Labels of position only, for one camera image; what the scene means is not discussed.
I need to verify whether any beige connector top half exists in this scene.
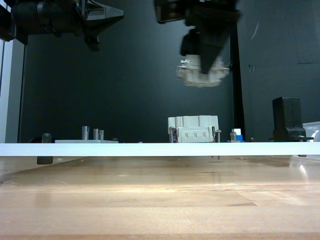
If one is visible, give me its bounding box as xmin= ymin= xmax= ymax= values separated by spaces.
xmin=175 ymin=53 xmax=230 ymax=89

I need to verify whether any beige many-pin connector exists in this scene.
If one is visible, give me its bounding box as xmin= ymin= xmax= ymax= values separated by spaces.
xmin=167 ymin=114 xmax=223 ymax=144

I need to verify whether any clear plastic container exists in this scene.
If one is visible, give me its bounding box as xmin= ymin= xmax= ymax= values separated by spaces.
xmin=289 ymin=120 xmax=320 ymax=192

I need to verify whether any blue socket block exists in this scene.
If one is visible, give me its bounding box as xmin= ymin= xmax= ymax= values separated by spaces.
xmin=229 ymin=128 xmax=244 ymax=143

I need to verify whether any black block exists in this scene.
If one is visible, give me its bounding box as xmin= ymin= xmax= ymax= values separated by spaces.
xmin=268 ymin=96 xmax=315 ymax=143

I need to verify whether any white task board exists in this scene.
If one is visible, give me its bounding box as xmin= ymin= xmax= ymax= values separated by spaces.
xmin=0 ymin=142 xmax=320 ymax=158

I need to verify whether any black frame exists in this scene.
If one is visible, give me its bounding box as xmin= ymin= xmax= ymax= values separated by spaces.
xmin=16 ymin=23 xmax=247 ymax=144

